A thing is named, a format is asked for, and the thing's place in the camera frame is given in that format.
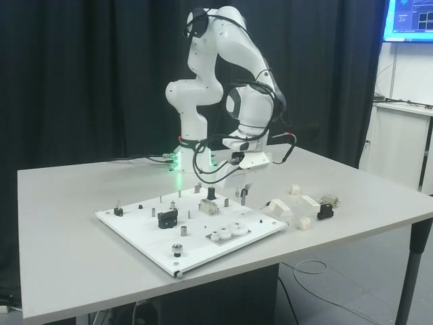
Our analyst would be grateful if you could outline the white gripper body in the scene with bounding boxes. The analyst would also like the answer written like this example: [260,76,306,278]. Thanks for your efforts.
[215,161,254,190]

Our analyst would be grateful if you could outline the long white holder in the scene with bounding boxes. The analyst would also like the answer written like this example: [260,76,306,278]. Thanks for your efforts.
[300,195,323,213]
[264,198,294,219]

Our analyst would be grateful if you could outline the white large gear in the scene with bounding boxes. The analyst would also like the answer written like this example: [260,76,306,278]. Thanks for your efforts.
[229,223,250,239]

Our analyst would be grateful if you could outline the thin black rod red tag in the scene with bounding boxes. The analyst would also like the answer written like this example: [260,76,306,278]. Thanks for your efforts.
[269,131,296,165]

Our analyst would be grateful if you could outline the black D-SUB plug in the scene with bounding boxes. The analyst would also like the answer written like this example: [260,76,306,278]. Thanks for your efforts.
[316,202,334,220]

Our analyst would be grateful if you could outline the white task board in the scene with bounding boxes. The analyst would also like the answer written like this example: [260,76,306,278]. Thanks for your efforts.
[94,188,289,279]

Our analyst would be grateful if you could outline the white cabinet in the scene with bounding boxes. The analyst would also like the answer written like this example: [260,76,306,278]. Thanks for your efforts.
[357,97,433,196]

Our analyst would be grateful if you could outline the black curtain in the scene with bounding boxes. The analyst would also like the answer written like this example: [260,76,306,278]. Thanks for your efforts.
[0,0,390,211]

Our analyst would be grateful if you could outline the grey table leg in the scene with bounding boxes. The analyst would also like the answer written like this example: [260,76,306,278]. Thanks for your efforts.
[394,219,424,325]

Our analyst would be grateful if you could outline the blue screen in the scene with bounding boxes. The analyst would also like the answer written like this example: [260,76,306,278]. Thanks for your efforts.
[383,0,433,44]

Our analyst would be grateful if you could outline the black looped cable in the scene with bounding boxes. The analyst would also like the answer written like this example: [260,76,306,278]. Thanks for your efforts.
[191,134,244,184]

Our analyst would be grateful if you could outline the black base cable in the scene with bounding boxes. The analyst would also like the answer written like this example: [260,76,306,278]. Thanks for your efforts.
[110,153,177,165]

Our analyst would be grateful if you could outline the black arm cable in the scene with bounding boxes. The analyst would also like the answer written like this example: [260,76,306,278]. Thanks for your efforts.
[183,7,287,127]

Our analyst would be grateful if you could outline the grey floor cable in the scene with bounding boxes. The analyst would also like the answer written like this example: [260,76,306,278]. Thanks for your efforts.
[279,259,398,316]

